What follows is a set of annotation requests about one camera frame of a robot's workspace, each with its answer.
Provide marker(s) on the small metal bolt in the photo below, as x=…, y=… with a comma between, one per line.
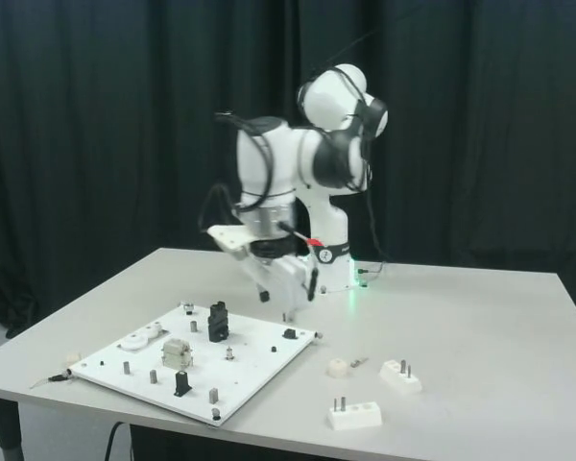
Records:
x=357, y=362

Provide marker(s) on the black D-SUB plug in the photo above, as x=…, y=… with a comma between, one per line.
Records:
x=217, y=322

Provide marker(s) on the black Ethernet plug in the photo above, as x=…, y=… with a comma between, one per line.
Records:
x=57, y=378

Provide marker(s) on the black curtain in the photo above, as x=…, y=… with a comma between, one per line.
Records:
x=77, y=120

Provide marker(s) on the white medium gear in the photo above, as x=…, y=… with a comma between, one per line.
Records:
x=150, y=334

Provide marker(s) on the black USB plug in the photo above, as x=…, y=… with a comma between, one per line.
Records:
x=182, y=384

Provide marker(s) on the ribbed metal BNC plug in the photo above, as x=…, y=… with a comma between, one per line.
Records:
x=188, y=307

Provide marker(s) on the white large gear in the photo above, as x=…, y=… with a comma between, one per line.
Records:
x=133, y=343

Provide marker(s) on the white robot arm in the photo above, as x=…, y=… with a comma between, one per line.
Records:
x=264, y=144

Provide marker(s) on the white task board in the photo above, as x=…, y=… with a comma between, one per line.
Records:
x=249, y=365

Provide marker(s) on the large metal square peg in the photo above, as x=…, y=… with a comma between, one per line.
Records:
x=214, y=395

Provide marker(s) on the large metal round peg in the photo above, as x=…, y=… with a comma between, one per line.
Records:
x=192, y=325

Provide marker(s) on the white peg holder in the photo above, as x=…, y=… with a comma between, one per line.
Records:
x=400, y=382
x=355, y=415

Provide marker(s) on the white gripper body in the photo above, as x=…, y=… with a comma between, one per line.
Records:
x=283, y=278

